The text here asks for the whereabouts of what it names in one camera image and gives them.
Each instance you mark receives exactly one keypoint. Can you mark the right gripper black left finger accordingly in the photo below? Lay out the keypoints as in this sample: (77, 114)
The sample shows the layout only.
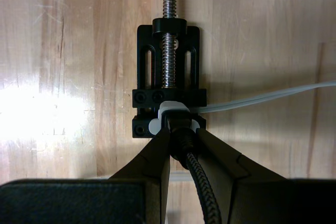
(78, 203)

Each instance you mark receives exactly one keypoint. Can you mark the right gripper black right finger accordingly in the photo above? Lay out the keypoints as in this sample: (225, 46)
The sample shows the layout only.
(275, 203)

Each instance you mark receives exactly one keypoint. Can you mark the black power plug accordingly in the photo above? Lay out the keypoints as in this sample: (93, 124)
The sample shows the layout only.
(181, 140)

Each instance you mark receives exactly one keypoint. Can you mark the black vise with red knob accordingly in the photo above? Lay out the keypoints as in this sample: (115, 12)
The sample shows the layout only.
(143, 40)

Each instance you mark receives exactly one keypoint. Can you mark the white receptacle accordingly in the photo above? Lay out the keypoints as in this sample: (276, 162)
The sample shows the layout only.
(168, 106)

